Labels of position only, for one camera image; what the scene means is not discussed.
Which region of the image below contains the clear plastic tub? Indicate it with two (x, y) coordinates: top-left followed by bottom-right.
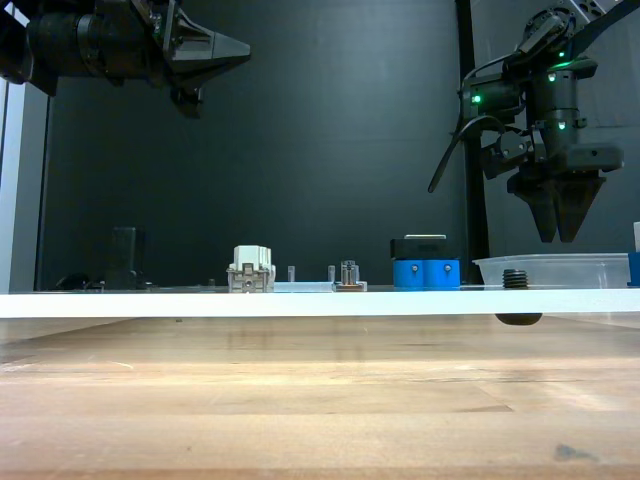
(471, 252), (632, 290)

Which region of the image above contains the black M12 threaded stud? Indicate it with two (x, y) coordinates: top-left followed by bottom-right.
(502, 268), (531, 291)

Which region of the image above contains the black rubber foot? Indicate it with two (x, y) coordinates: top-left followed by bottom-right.
(493, 312), (544, 327)

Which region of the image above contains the beige connector housing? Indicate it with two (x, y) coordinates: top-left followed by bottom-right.
(226, 244), (278, 294)

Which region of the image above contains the white board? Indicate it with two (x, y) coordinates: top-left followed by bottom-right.
(0, 284), (640, 320)

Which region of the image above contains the aluminium plate with posts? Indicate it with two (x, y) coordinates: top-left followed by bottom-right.
(273, 264), (336, 294)

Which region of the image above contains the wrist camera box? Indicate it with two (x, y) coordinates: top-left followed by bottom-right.
(480, 128), (532, 182)

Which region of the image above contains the black aluminium frame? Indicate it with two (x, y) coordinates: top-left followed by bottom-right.
(452, 0), (491, 259)

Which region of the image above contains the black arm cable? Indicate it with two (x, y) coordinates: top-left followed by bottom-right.
(428, 114), (504, 194)

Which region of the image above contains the blue mount with black connector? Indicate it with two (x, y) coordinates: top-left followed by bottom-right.
(389, 233), (462, 290)

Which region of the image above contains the white window frame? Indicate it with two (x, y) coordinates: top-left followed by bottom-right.
(0, 77), (51, 294)

